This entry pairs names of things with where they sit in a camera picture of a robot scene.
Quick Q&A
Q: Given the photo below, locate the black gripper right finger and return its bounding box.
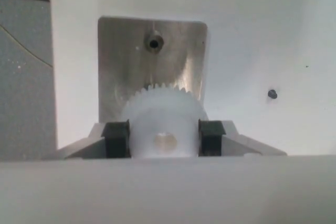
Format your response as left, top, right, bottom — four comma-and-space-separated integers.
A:
197, 119, 288, 158

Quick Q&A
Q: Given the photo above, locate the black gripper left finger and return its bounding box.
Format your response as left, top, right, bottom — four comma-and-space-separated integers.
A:
43, 119, 131, 159

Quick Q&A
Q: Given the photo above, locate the white medium gear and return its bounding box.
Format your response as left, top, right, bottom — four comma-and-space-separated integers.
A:
120, 81, 208, 159

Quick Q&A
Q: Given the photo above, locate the white task board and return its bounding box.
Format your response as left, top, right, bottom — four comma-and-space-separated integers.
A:
48, 0, 336, 162

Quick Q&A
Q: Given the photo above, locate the thin grey floor cable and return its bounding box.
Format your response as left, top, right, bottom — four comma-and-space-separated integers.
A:
0, 24, 51, 67

